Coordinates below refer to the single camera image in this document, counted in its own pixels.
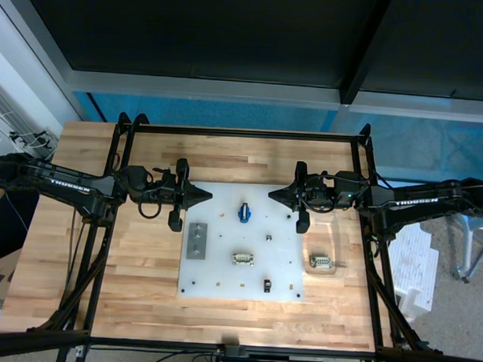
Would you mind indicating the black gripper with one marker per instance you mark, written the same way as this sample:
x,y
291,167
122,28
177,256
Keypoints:
x,y
302,225
181,168

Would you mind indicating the beige HAN10E connector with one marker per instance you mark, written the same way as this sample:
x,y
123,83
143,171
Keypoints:
x,y
319,261

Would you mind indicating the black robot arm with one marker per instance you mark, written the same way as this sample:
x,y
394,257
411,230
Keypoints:
x,y
417,202
73,185

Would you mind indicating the mounted beige connector base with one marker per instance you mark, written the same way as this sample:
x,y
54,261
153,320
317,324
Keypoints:
x,y
244,259

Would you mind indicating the blue clamp with plug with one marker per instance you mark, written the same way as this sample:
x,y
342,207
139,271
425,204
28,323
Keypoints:
x,y
240,218

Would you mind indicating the grey metal block with pegs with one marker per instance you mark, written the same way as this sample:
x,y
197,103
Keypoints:
x,y
196,251

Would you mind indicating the clear plastic tub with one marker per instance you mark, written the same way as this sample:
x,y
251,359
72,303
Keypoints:
x,y
335,241

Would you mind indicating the white task board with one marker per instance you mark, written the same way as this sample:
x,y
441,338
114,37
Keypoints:
x,y
221,276

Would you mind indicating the black socket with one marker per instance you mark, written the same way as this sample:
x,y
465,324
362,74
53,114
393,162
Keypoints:
x,y
267,285

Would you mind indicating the white foam block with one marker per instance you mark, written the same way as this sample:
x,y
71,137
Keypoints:
x,y
416,273

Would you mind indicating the cardboard box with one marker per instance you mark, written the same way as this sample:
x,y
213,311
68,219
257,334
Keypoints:
x,y
1,266

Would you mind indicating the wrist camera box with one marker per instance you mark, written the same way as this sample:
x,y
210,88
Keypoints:
x,y
321,194

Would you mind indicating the black table frame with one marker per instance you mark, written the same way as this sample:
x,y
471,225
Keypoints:
x,y
243,133

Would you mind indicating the black table-level camera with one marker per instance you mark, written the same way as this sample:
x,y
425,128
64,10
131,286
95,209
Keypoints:
x,y
234,351

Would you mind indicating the silver metal chair frame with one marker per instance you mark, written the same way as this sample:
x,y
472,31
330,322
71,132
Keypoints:
x,y
465,255

